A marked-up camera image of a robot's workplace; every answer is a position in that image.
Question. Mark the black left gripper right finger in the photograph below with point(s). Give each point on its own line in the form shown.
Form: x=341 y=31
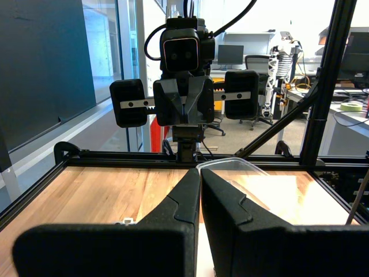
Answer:
x=288 y=251

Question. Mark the white board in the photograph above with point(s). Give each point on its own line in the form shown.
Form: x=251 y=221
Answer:
x=288 y=199

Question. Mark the white spring-shaped robot figure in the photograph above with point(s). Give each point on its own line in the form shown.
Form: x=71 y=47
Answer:
x=281 y=63

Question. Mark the black metal frame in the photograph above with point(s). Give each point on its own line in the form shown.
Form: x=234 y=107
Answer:
x=327 y=86

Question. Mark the large dark monitor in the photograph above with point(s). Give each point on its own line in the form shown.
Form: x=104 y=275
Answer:
x=357 y=54

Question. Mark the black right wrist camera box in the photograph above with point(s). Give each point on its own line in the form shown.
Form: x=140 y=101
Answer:
x=180 y=54

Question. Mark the dark computer monitor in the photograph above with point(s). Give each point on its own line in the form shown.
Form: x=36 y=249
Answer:
x=230 y=54

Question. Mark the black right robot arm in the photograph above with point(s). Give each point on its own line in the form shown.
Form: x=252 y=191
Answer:
x=187 y=141

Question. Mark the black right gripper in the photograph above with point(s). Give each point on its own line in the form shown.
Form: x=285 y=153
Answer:
x=242 y=109

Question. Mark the green tape roll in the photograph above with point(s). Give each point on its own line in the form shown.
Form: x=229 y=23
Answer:
x=351 y=106

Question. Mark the clear plastic tub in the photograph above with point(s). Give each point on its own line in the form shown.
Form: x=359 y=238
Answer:
x=227 y=164

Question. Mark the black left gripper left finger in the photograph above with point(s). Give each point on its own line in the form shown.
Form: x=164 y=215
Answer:
x=115 y=248

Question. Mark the black office chair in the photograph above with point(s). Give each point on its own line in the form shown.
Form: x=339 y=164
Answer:
x=261 y=65

